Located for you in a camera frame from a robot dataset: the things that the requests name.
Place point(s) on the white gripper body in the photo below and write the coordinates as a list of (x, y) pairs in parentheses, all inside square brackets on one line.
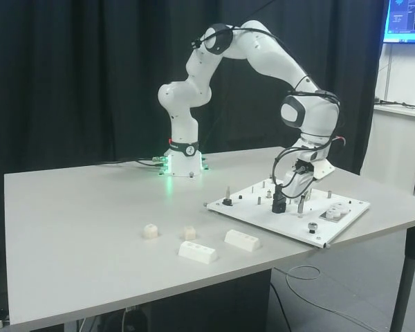
[(295, 183)]

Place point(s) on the metal round peg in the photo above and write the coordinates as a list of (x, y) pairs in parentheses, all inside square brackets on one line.
[(301, 208)]

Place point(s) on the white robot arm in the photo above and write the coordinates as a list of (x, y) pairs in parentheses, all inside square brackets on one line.
[(263, 52)]

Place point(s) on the long white peg holder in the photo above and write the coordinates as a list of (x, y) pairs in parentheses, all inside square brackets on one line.
[(242, 239), (196, 254)]

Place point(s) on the small white peg holder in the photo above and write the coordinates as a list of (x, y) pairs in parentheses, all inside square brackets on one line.
[(189, 232), (149, 231)]

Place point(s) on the black D-SUB plug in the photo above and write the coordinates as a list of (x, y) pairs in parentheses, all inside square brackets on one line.
[(278, 200)]

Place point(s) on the metal BNC plug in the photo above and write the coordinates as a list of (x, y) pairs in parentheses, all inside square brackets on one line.
[(269, 195)]

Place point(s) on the metal bolt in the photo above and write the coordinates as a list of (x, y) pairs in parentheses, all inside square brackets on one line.
[(312, 228)]

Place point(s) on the white small gear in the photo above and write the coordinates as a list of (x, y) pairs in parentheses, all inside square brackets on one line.
[(332, 216)]

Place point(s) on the white medium gear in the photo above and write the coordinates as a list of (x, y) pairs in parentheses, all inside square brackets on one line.
[(338, 211)]

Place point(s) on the white large gear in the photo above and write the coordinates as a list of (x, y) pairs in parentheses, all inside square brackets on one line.
[(344, 207)]

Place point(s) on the white task board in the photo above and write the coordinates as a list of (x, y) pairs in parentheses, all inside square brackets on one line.
[(256, 218)]

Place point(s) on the black table leg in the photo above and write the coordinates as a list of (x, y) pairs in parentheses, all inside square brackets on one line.
[(406, 287)]

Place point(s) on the black box under table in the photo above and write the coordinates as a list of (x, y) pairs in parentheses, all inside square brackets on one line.
[(193, 304)]

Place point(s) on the blue screen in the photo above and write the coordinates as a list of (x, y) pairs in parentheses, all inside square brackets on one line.
[(406, 20)]

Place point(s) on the black curtain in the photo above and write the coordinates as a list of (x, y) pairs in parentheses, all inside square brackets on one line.
[(72, 69)]

